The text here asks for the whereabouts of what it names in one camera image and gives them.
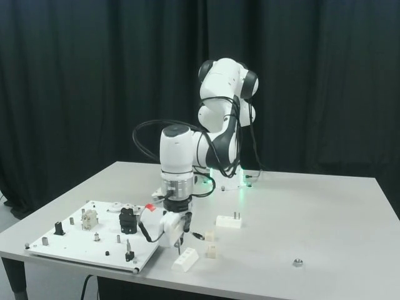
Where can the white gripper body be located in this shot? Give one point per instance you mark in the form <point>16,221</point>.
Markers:
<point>170,229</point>

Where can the metal square peg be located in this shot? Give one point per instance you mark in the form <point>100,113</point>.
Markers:
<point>178,250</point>

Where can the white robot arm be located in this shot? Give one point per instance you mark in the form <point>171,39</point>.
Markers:
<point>175,150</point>

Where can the white peg holder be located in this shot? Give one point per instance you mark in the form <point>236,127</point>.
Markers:
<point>186,261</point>
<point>228,222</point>

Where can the black rod with red tag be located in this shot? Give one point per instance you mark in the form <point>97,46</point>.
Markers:
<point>143,232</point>

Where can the white medium gear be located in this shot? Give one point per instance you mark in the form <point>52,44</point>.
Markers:
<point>136,211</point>

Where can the small white cube holder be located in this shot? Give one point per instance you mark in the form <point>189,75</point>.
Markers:
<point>209,236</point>
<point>211,252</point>

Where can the black D-SUB plug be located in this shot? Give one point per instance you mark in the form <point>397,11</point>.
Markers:
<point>126,222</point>

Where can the black USB plug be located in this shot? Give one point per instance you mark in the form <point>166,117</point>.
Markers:
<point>129,256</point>

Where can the white large gear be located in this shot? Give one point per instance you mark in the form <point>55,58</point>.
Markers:
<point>114,207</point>

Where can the metal BNC plug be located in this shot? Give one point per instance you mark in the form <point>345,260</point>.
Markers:
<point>97,237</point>

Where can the beige waterproof plug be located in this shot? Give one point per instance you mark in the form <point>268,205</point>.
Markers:
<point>86,218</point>

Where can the white task board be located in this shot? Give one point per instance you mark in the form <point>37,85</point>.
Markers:
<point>78,247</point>

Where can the metal nut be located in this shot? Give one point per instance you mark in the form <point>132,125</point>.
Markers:
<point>296,262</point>

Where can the black table leg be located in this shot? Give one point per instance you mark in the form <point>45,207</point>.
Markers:
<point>12,281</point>

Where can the black curtains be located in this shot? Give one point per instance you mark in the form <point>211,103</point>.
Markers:
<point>93,78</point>

